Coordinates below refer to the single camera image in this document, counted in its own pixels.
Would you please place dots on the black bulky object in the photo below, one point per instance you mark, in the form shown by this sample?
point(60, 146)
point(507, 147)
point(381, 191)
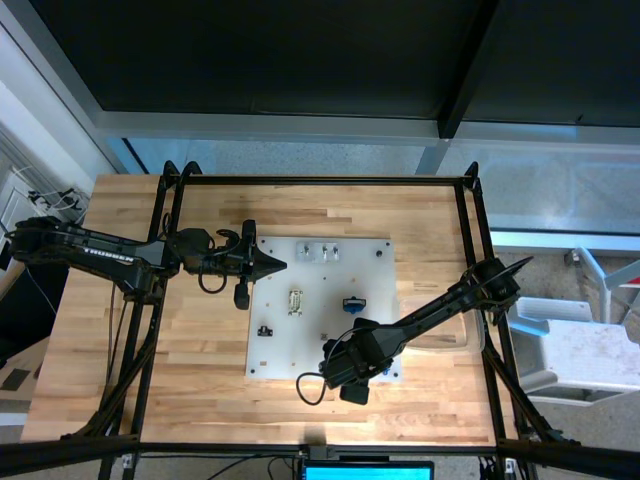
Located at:
point(20, 310)

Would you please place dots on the white plastic stool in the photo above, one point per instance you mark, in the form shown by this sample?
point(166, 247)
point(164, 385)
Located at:
point(590, 350)

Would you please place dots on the white frame bracket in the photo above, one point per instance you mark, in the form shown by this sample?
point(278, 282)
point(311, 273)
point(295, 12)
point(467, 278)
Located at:
point(510, 465)
point(127, 460)

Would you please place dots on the small black table camera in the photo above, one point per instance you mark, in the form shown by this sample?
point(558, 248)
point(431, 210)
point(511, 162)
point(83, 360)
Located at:
point(316, 447)

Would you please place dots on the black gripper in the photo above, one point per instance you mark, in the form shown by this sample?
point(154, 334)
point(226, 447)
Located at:
point(245, 260)
point(350, 370)

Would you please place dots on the blue laptop screen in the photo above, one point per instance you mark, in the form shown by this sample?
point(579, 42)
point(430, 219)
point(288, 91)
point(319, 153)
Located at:
point(365, 474)

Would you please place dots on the small black clamp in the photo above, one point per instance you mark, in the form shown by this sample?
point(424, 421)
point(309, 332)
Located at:
point(264, 331)

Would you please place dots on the grey connector housing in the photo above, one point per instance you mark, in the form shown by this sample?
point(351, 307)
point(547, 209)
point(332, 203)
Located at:
point(296, 302)

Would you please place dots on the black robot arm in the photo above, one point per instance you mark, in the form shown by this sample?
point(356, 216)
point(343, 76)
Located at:
point(440, 306)
point(107, 256)

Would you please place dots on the black vertical post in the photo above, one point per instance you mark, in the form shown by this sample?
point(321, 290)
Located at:
point(465, 75)

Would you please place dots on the white board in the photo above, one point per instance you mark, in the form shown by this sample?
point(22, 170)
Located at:
point(280, 350)

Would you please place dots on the grey metal chair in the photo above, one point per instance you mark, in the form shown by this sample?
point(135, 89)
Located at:
point(592, 267)

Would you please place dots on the blue connector with black top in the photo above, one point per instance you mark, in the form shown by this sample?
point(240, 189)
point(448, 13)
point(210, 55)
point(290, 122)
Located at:
point(352, 306)

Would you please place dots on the cardboard box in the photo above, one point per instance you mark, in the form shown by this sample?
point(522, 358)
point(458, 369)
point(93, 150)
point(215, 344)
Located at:
point(25, 360)

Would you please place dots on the grey metal partition frame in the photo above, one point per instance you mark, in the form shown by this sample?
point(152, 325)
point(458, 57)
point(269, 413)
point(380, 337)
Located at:
point(250, 125)

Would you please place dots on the clear plastic tub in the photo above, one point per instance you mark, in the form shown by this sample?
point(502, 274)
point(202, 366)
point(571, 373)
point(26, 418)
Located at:
point(470, 345)

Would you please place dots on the black metal frame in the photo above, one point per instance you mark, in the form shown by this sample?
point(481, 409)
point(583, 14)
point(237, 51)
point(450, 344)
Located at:
point(320, 181)

